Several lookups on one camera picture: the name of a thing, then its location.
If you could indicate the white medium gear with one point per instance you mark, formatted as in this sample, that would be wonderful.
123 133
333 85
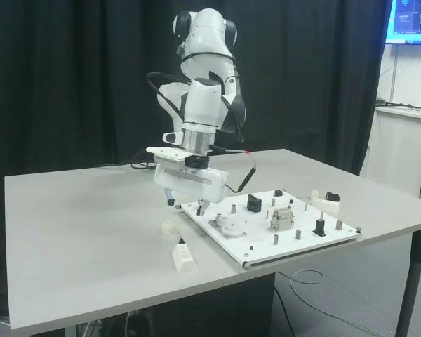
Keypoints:
234 224

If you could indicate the white small gear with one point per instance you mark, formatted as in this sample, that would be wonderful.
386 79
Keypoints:
220 219

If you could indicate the white task board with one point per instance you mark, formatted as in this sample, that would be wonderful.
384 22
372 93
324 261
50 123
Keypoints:
259 231

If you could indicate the small white camera box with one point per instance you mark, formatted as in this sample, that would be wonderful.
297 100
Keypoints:
172 138

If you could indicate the white large gear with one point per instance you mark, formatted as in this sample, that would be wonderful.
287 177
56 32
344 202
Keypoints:
230 232

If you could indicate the black box under table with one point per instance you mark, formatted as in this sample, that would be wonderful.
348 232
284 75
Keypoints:
214 309

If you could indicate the large metal round peg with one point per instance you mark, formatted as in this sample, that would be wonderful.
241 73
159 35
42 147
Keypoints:
233 209

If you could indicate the black D-SUB plug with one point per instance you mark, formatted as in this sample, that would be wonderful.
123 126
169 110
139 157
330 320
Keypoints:
331 197

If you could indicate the grey table leg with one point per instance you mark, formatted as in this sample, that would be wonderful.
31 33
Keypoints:
412 281

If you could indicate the blue screen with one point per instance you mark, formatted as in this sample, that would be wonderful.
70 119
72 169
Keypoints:
410 21

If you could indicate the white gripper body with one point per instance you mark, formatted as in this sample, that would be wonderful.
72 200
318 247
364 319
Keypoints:
189 189

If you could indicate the white round holder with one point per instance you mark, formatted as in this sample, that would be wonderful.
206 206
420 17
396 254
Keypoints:
315 194

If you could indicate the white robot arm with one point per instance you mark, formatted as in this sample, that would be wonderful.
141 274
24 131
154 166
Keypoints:
203 102

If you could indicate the black curtain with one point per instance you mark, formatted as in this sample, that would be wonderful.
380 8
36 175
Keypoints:
73 70

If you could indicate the black waterproof plug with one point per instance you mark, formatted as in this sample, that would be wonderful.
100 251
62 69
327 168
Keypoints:
277 192

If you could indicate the black rectangular plug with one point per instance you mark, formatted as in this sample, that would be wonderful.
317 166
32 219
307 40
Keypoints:
254 203

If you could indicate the flat white mounting plate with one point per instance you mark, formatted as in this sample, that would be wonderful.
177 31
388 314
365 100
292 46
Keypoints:
168 153

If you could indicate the small white cube holder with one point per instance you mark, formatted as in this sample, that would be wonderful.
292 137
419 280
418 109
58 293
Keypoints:
167 230

